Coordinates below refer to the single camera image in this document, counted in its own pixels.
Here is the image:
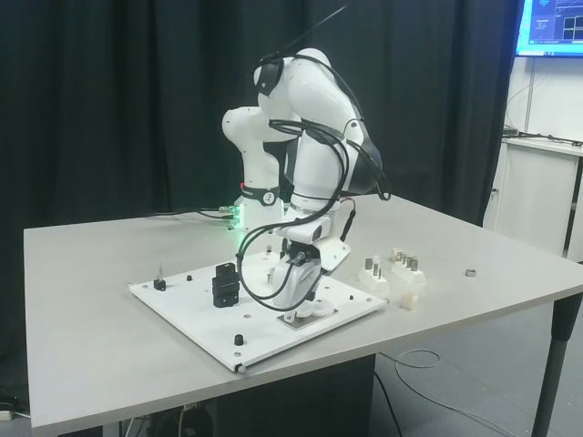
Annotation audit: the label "black looped cable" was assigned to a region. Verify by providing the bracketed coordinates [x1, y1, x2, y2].
[233, 213, 322, 311]

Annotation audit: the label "thin black cable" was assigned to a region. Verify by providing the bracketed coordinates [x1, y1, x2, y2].
[500, 128, 583, 147]

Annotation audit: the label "black floor cable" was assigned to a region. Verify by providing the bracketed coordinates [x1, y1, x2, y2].
[373, 372, 407, 437]

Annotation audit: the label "white cabinet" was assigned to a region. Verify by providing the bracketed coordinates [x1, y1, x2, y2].
[482, 134, 583, 263]

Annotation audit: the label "black curtains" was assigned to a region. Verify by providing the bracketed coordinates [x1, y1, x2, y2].
[0, 0, 525, 406]

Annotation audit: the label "black control box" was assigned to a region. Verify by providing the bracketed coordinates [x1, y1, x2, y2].
[199, 352, 377, 437]

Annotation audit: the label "blue screen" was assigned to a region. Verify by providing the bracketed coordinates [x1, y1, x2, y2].
[514, 0, 583, 58]

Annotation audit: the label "grey floor cable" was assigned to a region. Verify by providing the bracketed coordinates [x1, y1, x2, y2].
[394, 349, 583, 432]

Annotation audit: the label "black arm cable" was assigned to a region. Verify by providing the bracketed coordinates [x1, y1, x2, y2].
[252, 5, 393, 204]

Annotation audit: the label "dark grey table leg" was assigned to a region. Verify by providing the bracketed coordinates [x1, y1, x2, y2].
[532, 300, 578, 437]

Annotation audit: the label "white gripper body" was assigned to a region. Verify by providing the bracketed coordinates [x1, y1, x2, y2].
[272, 259, 323, 312]

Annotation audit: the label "black D-SUB plug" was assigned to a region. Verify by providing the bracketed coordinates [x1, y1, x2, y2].
[211, 262, 242, 310]

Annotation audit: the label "white task board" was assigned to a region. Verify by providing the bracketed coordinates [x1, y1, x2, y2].
[128, 249, 387, 375]

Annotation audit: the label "white peg holder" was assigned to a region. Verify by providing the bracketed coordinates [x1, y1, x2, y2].
[358, 266, 390, 292]
[390, 261, 428, 298]

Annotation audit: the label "black base cable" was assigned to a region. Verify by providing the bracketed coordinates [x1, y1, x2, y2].
[152, 207, 240, 224]

